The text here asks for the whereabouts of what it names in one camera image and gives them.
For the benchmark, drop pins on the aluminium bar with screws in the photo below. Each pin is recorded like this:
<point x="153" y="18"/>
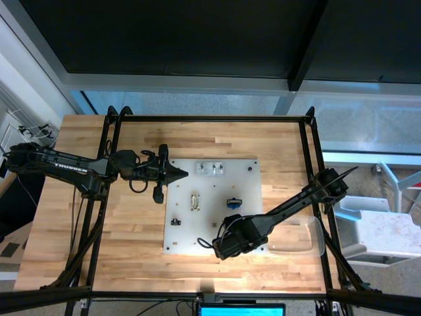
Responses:
<point x="210" y="168"/>

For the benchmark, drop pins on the black metal frame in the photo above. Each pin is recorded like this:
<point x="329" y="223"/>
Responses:
<point x="210" y="118"/>

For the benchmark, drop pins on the small grey camera box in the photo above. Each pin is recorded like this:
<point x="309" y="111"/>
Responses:
<point x="209" y="297"/>

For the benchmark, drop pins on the blue screen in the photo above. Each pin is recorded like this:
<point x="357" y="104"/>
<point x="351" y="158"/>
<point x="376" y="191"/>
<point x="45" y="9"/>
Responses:
<point x="240" y="311"/>

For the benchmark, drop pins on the small black clamp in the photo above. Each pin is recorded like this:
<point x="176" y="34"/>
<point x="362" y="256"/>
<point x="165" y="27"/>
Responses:
<point x="176" y="221"/>

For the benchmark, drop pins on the white board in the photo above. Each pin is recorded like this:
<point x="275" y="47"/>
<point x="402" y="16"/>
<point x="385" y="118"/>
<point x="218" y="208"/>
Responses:
<point x="204" y="227"/>

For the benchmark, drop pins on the beige connector housing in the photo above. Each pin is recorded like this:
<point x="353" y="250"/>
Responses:
<point x="195" y="202"/>

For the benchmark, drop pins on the white step stool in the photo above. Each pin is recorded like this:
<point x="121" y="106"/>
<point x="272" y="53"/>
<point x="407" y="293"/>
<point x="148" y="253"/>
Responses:
<point x="388" y="230"/>

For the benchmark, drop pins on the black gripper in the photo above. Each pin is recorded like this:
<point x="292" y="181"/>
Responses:
<point x="148" y="171"/>
<point x="230" y="247"/>

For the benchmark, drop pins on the tan cardboard sheet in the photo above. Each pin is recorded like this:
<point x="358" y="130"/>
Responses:
<point x="16" y="235"/>

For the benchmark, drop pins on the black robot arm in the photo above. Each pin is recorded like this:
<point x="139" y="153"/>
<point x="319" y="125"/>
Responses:
<point x="296" y="202"/>
<point x="70" y="168"/>

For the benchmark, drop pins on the clear plastic tub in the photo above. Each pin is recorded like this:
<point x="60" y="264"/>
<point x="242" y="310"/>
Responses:
<point x="296" y="242"/>

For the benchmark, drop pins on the blue and black connector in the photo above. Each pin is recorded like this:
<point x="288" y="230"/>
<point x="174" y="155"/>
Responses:
<point x="234" y="204"/>

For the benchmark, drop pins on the black square post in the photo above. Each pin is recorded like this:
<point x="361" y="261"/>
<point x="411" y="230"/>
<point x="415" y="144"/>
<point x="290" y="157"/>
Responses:
<point x="306" y="49"/>

